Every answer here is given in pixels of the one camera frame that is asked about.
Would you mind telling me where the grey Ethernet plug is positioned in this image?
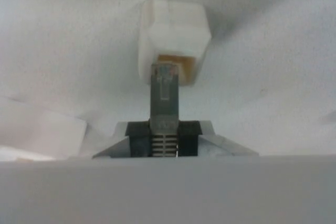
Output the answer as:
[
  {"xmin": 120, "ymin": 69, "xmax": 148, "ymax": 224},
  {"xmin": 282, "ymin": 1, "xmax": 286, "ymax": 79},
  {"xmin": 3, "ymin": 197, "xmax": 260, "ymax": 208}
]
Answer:
[{"xmin": 149, "ymin": 61, "xmax": 181, "ymax": 157}]

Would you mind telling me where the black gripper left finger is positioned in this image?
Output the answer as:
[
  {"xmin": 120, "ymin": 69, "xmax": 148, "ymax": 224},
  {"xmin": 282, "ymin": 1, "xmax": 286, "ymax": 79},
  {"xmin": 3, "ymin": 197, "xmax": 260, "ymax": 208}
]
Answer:
[{"xmin": 91, "ymin": 120, "xmax": 153, "ymax": 158}]

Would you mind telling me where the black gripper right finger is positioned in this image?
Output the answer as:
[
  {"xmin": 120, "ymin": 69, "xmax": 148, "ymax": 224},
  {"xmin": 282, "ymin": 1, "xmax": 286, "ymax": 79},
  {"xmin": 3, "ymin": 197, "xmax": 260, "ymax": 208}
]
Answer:
[{"xmin": 177, "ymin": 120, "xmax": 260, "ymax": 157}]

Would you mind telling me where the white cube Ethernet holder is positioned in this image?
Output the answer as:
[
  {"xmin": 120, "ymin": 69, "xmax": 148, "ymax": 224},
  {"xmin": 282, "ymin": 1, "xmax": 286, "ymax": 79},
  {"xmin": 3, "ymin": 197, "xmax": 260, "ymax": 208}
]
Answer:
[{"xmin": 138, "ymin": 0, "xmax": 212, "ymax": 89}]

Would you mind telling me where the wide white peg holder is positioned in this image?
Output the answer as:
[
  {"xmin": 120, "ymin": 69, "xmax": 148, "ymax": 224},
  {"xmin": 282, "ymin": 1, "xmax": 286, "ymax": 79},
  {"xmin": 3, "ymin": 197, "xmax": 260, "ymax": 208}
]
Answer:
[{"xmin": 0, "ymin": 97, "xmax": 88, "ymax": 161}]

